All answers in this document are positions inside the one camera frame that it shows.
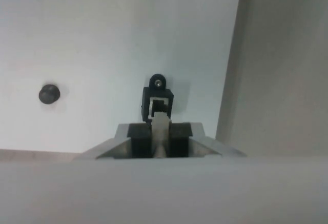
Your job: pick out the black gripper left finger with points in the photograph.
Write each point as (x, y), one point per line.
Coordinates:
(139, 142)

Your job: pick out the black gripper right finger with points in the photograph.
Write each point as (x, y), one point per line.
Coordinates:
(180, 142)

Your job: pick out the white task board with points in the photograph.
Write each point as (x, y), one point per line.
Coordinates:
(115, 42)

